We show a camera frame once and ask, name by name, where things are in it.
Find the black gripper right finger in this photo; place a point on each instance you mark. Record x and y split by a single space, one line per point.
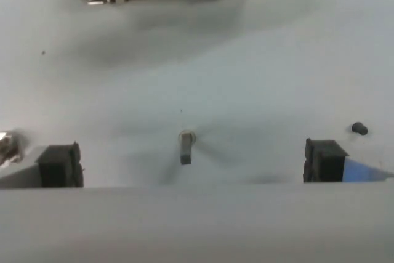
326 164

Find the white task board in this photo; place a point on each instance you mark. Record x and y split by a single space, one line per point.
215 75

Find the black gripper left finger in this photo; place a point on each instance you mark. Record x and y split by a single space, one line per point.
58 167

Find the small black stud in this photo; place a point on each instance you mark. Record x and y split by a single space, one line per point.
359 128

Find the metal BNC plug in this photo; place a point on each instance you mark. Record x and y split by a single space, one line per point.
7 146

